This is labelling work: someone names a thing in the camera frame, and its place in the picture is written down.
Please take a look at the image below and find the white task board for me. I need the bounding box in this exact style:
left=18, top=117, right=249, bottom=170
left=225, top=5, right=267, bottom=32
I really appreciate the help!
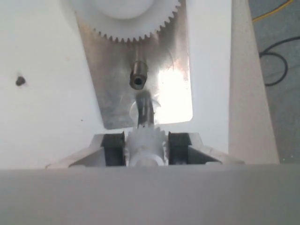
left=0, top=0, right=281, bottom=170

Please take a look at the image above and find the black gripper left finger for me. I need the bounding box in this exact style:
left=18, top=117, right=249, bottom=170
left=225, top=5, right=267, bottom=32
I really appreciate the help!
left=45, top=131, right=129, bottom=168

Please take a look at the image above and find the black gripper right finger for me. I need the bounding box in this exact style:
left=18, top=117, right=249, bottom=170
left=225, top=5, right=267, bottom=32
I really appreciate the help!
left=165, top=131, right=244, bottom=166

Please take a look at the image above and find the white small gear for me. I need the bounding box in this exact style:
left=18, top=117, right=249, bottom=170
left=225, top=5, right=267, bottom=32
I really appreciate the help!
left=124, top=126, right=168, bottom=167

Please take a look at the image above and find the white large gear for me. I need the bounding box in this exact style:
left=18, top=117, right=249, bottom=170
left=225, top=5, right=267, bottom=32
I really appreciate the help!
left=74, top=0, right=182, bottom=45

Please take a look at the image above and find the yellow cable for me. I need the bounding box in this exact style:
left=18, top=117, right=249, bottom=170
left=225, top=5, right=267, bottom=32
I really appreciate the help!
left=252, top=0, right=296, bottom=23

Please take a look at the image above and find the black cable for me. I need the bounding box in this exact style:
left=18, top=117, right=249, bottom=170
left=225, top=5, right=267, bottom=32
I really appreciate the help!
left=258, top=35, right=300, bottom=87

